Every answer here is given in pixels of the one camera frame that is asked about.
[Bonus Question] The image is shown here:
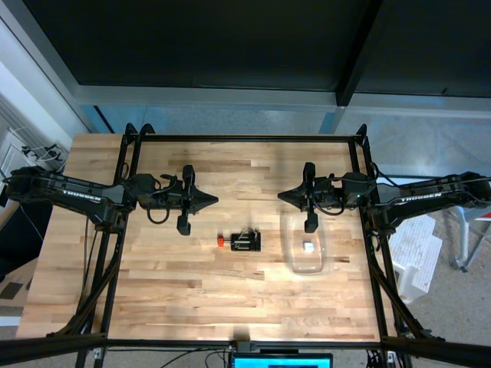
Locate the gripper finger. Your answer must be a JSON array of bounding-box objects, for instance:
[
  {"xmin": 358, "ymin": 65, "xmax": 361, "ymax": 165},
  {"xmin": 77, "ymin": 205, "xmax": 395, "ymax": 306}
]
[
  {"xmin": 277, "ymin": 183, "xmax": 305, "ymax": 198},
  {"xmin": 191, "ymin": 185, "xmax": 220, "ymax": 201},
  {"xmin": 191, "ymin": 199, "xmax": 220, "ymax": 214},
  {"xmin": 277, "ymin": 196, "xmax": 305, "ymax": 212}
]

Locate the black white cable bundle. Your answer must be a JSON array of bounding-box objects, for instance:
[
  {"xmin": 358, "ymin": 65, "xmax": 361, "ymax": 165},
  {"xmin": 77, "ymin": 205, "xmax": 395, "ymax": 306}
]
[{"xmin": 21, "ymin": 143, "xmax": 64, "ymax": 164}]

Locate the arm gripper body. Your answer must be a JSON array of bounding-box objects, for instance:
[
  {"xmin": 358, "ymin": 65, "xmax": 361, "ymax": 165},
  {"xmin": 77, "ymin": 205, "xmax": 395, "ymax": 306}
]
[
  {"xmin": 303, "ymin": 161, "xmax": 341, "ymax": 234},
  {"xmin": 159, "ymin": 164, "xmax": 196, "ymax": 236}
]

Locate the clear plastic tub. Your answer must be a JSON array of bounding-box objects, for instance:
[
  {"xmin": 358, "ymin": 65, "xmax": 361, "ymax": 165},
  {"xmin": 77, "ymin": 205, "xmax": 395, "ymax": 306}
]
[{"xmin": 282, "ymin": 212, "xmax": 334, "ymax": 278}]

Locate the black table-level camera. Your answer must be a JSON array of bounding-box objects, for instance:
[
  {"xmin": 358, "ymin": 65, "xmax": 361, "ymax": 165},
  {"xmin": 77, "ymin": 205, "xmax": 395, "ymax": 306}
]
[{"xmin": 234, "ymin": 333, "xmax": 257, "ymax": 353}]

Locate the cardboard box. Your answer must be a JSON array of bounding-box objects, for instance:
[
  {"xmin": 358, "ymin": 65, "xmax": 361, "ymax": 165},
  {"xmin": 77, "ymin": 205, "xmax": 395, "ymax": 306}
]
[{"xmin": 0, "ymin": 257, "xmax": 39, "ymax": 307}]

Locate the black upright post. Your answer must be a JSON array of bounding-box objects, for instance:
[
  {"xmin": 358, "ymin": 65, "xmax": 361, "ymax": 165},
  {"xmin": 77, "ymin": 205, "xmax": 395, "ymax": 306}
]
[{"xmin": 335, "ymin": 0, "xmax": 384, "ymax": 107}]

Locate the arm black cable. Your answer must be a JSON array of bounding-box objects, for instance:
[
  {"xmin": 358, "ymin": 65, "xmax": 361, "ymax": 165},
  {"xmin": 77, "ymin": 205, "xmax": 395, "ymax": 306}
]
[
  {"xmin": 147, "ymin": 174, "xmax": 181, "ymax": 225},
  {"xmin": 312, "ymin": 174, "xmax": 345, "ymax": 216}
]

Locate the black aluminium frame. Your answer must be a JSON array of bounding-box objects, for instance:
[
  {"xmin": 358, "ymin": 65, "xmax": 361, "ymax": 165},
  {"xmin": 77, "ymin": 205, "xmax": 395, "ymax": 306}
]
[{"xmin": 0, "ymin": 122, "xmax": 491, "ymax": 368}]

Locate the grey metal chair frame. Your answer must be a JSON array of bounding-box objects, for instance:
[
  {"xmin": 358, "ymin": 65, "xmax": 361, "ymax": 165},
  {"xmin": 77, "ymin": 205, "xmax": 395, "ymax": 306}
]
[{"xmin": 444, "ymin": 202, "xmax": 491, "ymax": 274}]

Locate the blue laptop screen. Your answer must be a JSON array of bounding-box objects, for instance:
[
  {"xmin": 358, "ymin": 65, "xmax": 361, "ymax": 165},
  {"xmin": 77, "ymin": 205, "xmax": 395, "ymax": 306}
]
[{"xmin": 229, "ymin": 353, "xmax": 334, "ymax": 368}]

